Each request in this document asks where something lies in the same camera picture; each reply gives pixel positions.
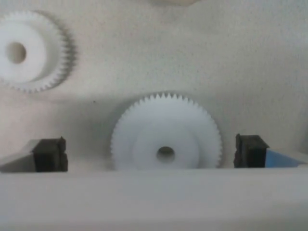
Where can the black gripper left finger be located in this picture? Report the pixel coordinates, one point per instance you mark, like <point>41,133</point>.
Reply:
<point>49,156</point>

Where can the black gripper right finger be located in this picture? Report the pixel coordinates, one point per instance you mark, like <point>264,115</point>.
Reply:
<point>250,151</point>

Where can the white large gear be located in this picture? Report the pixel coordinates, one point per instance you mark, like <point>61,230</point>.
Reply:
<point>149,130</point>

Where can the white medium gear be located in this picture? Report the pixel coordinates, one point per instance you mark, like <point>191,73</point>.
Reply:
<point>36,48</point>

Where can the small white cube holder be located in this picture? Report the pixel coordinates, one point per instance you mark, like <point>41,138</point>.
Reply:
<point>175,2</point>

